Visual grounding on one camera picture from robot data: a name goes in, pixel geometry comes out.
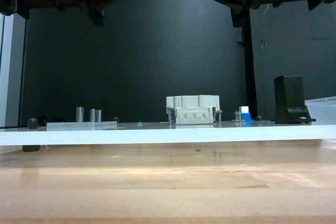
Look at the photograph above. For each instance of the black USB socket mount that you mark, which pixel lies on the black USB socket mount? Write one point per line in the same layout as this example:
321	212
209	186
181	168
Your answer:
288	98

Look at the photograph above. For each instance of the white taskboard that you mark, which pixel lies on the white taskboard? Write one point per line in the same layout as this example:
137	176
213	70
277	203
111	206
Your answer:
157	137

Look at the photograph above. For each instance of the beige multi-pin connector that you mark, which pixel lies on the beige multi-pin connector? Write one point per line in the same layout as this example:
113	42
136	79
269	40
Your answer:
193	111

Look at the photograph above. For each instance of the clear plastic tub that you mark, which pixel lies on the clear plastic tub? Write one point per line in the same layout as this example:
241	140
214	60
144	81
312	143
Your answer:
323	111

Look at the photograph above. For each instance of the small grey metal bar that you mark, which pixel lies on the small grey metal bar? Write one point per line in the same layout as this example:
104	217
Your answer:
92	116
99	116

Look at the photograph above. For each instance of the wide grey metal bar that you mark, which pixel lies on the wide grey metal bar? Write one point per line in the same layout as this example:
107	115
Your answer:
79	114

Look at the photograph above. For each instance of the black board foot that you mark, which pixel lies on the black board foot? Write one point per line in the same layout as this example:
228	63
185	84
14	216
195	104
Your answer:
31	148

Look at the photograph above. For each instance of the grey aluminium bar holder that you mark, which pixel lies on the grey aluminium bar holder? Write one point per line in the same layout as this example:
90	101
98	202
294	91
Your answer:
78	126

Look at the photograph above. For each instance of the small blue white connector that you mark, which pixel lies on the small blue white connector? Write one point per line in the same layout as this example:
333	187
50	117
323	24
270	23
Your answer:
246	116

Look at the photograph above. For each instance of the black upright post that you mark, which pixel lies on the black upright post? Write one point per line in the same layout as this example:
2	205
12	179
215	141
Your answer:
249	64

